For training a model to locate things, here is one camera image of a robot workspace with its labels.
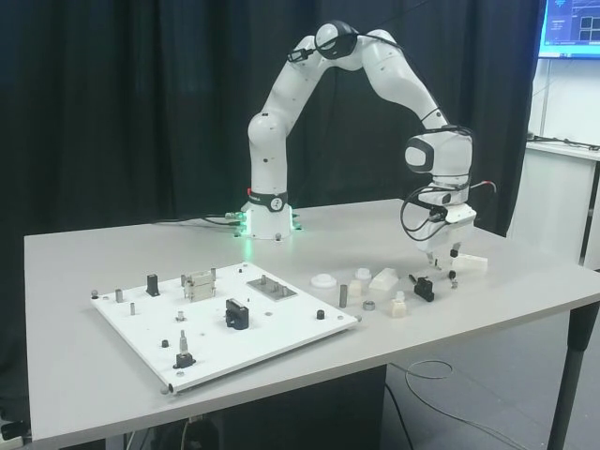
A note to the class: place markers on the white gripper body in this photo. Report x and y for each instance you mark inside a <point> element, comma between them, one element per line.
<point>443,234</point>

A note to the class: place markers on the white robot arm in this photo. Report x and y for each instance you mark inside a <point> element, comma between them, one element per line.
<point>274,140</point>

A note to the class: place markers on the white sloped peg holder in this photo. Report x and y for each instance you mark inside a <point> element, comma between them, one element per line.
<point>383,279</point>

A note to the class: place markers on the large metal round peg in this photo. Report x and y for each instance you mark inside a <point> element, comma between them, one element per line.
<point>342,295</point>

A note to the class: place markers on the white three-hole holder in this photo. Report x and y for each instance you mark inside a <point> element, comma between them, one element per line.
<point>470,263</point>

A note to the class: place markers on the black D-SUB plug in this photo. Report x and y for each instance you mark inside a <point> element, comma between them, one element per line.
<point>424,288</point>

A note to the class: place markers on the white small gear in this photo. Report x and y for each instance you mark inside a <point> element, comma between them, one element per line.
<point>399,296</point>

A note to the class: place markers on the small white cube holder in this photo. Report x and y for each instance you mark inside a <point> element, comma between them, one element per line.
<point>397,309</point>
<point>355,287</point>

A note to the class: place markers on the white medium gear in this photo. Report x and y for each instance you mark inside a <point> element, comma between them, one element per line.
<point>362,273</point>

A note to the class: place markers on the white cabinet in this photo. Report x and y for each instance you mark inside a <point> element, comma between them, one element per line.
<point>553,201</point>

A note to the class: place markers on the white large gear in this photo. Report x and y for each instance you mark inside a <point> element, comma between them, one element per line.
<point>322,280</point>

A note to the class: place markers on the black table leg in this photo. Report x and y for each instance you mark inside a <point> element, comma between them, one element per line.
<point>569,375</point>

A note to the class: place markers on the black control box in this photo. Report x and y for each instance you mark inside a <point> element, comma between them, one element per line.
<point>262,412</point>

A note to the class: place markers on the blue screen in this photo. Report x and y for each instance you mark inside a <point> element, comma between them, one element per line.
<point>572,28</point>

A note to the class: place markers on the black USB plug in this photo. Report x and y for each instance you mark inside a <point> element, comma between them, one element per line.
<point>153,284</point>

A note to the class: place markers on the white task board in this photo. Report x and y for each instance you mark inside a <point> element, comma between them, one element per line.
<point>140,342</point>

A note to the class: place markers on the black curtain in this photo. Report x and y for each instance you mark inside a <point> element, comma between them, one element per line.
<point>117,117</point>

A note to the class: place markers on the small white camera box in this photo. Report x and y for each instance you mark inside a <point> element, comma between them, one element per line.
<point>436,198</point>

